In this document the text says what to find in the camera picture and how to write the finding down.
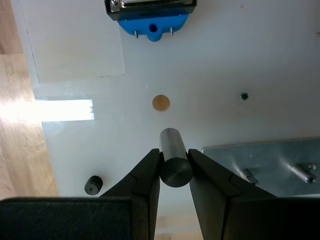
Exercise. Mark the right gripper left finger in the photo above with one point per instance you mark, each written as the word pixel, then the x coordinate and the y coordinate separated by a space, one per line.
pixel 75 217

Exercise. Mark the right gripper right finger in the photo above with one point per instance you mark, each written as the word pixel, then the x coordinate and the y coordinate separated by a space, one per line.
pixel 250 217

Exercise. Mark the grey metal cylinder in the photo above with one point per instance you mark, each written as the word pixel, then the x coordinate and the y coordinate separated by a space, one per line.
pixel 176 172

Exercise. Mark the black round standoff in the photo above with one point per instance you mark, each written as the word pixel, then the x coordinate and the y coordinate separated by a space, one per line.
pixel 93 186

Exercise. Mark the grey metal block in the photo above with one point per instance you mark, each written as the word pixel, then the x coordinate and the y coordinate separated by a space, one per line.
pixel 275 155

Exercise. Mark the white paper label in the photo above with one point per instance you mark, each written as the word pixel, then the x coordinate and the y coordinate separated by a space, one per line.
pixel 75 37

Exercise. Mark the silver screw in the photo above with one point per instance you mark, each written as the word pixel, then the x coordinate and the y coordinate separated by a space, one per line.
pixel 171 31
pixel 135 34

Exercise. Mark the blue connector mount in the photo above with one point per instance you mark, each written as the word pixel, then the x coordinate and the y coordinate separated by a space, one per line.
pixel 130 25

